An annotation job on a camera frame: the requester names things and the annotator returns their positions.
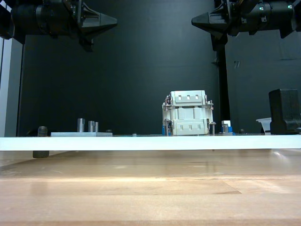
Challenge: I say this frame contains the grey HAN10E connector insert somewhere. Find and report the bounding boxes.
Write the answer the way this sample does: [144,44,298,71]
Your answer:
[161,90,214,111]

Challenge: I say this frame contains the black connector housing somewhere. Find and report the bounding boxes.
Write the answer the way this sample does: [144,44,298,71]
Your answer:
[269,89,301,135]

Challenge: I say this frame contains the grey HAN10E socket housing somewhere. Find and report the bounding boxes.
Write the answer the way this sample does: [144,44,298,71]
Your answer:
[162,107,217,137]

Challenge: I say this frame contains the small blue white socket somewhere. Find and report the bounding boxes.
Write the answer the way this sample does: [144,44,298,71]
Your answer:
[221,120,234,135]

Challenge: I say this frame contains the grey metal plate with pegs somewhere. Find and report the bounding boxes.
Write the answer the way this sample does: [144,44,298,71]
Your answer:
[51,118,114,137]

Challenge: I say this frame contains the white plastic task board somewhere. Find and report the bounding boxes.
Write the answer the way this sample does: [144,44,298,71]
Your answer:
[0,136,301,152]

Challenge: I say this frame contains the black aluminium frame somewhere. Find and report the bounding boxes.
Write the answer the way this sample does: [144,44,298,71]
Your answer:
[211,36,231,123]

